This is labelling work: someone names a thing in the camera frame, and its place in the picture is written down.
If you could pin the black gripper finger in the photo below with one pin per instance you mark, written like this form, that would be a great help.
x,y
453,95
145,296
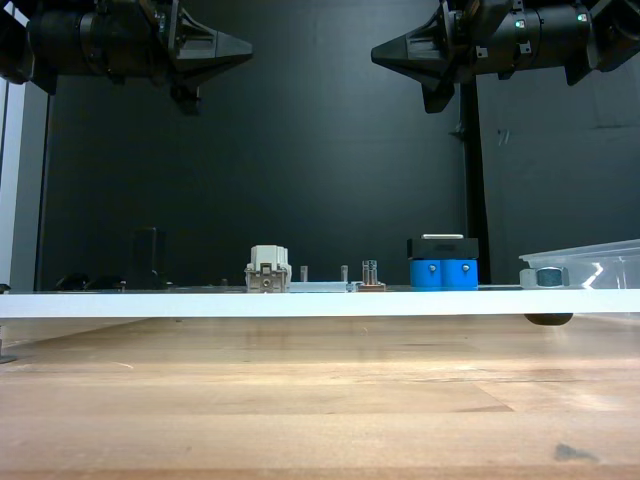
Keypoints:
x,y
200,67
210,45
420,45
425,67

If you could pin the silver M12 hex nut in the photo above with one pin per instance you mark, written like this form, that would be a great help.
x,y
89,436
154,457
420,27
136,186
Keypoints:
x,y
547,277

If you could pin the black D-sub connector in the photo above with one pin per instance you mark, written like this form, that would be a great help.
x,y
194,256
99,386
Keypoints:
x,y
442,248

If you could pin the blue socket holder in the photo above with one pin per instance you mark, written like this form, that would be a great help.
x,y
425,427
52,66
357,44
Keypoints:
x,y
425,277

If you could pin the small metal connector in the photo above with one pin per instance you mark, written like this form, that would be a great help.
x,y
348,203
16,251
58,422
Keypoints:
x,y
370,272

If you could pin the grey connector housing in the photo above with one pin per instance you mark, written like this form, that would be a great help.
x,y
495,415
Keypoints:
x,y
267,270

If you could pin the white plastic task board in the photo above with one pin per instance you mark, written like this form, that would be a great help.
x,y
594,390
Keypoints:
x,y
200,304

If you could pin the aluminium clamp block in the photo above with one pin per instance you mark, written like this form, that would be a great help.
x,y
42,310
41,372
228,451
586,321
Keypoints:
x,y
320,287

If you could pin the clear plastic tub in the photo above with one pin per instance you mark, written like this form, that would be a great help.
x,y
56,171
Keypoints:
x,y
600,260

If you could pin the black wall pillar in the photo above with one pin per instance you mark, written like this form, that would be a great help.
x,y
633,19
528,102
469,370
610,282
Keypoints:
x,y
472,200

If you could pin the grey window frame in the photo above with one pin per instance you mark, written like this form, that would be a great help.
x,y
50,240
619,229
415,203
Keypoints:
x,y
20,200

